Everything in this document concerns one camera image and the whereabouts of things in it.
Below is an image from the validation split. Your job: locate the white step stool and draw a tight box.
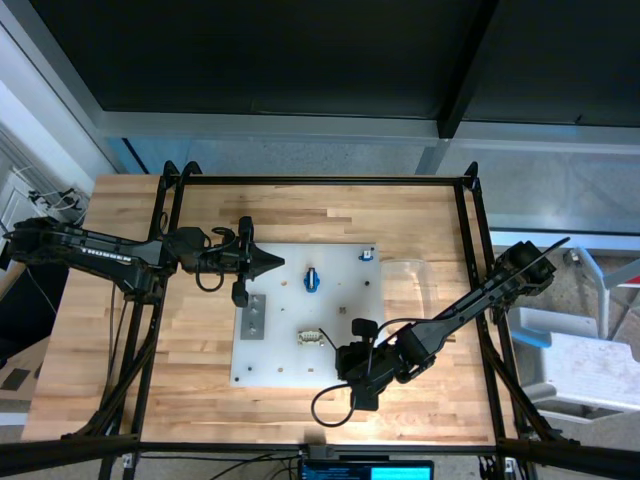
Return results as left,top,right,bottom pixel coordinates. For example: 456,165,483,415
509,304,640,426

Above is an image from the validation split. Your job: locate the beige connector housing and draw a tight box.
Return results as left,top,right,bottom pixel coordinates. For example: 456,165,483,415
296,328,330,347

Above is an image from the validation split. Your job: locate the cardboard box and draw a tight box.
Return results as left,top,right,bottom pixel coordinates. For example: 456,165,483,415
0,334,54,401

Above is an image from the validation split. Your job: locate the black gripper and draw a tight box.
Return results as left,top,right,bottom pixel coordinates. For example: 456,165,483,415
219,215,286,307
335,319,401,410

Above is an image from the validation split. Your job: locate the white mounting board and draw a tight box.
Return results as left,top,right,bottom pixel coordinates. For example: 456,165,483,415
228,242,387,389

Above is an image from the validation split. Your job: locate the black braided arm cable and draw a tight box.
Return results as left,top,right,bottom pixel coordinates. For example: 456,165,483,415
311,382,362,429
194,268,224,292

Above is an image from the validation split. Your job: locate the pale blue metal stool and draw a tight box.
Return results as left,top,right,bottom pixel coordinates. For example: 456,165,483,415
564,244,640,346

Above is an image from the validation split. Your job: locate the black aluminium table frame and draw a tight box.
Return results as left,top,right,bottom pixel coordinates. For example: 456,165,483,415
0,159,640,480

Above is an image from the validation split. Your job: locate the white cable bundle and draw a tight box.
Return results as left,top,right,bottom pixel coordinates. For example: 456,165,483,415
27,187,85,215

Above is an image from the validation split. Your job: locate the clear plastic tub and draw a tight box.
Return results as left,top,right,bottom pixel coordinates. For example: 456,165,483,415
381,258,432,324

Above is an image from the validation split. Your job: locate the black upright backdrop post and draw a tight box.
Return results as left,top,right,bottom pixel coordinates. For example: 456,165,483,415
438,0,501,140

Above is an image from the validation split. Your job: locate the laptop with blue screen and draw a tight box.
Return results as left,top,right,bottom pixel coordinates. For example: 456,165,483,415
298,459,435,480

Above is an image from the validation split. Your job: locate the grey aluminium plate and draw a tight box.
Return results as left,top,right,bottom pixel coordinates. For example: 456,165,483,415
239,293,267,341

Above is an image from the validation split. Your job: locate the blue USB hub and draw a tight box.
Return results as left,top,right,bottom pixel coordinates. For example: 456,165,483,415
301,266,322,296

